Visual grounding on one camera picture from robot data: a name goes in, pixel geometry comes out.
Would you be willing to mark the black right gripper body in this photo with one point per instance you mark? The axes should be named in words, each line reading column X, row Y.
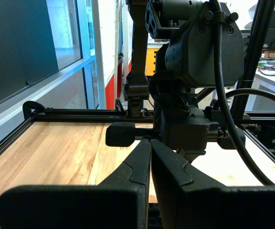
column 185, row 133

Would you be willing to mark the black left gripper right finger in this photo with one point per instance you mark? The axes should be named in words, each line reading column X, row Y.
column 223, row 207

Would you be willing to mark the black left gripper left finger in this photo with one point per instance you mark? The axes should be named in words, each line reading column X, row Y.
column 80, row 205

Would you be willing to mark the yellow drawer cabinet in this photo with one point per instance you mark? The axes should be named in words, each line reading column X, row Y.
column 151, row 62

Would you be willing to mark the red panel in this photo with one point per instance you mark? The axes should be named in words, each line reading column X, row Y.
column 109, row 93

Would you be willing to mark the white desk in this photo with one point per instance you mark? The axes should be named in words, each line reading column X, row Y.
column 270, row 81

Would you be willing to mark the black frame post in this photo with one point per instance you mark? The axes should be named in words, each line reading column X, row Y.
column 254, row 59

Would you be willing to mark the black frame corner bracket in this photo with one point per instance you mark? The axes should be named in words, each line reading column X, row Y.
column 27, row 107

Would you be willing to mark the grey window frame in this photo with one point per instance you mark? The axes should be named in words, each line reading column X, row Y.
column 56, row 80

